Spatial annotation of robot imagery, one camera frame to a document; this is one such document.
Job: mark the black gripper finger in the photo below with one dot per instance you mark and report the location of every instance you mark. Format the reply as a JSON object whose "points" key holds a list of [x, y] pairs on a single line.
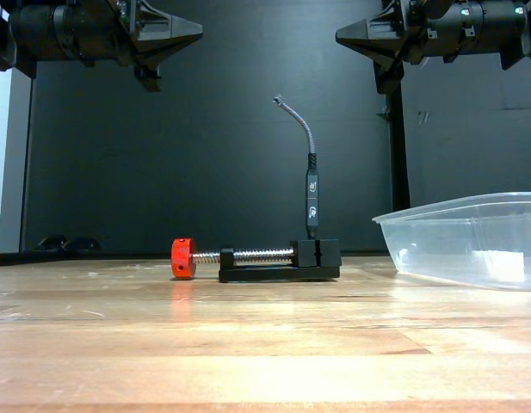
{"points": [[377, 32], [383, 56], [162, 23], [162, 51]]}

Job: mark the black USB-C socket adapter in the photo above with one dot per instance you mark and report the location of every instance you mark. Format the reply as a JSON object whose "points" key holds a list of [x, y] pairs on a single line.
{"points": [[313, 215]]}

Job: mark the aluminium window frame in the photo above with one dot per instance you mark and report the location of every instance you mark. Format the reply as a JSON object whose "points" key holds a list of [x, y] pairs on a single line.
{"points": [[26, 172]]}

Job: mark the clear plastic tub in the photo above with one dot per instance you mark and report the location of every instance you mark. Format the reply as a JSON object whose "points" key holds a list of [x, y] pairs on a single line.
{"points": [[420, 245]]}

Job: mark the black vertical pillar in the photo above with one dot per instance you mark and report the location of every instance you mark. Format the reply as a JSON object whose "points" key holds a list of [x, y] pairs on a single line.
{"points": [[398, 150]]}

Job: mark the black vise with orange knob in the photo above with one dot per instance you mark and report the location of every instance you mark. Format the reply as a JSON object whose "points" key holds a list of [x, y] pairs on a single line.
{"points": [[282, 258]]}

